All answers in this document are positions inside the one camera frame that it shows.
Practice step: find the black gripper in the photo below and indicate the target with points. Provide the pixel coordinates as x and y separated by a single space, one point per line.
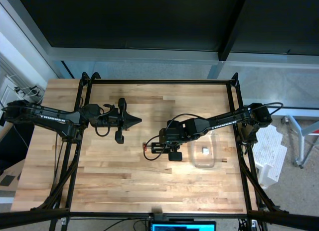
121 139
175 156

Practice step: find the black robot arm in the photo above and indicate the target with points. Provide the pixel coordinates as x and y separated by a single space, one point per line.
224 122
54 116

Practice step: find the black clamp with orange knob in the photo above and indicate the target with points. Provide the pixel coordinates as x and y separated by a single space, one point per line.
157 147

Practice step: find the clear plastic tub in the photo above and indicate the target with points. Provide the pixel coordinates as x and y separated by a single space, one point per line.
199 158

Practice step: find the small white part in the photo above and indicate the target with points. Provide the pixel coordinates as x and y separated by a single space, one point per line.
205 150

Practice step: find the laptop screen with blue edge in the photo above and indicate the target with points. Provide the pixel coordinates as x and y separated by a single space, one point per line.
182 227

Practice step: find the dark window pane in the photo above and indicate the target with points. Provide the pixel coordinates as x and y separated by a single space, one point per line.
279 22
124 17

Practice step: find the grey metal stand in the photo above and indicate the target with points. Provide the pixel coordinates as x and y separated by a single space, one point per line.
302 146

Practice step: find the flat cardboard box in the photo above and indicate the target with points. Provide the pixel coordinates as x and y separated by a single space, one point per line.
12 171

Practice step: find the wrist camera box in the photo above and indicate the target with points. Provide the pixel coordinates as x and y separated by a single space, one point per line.
162 135

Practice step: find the black metal frame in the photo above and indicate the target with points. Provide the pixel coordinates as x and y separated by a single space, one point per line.
159 81

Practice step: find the small black camera box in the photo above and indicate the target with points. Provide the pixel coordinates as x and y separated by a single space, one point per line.
157 216

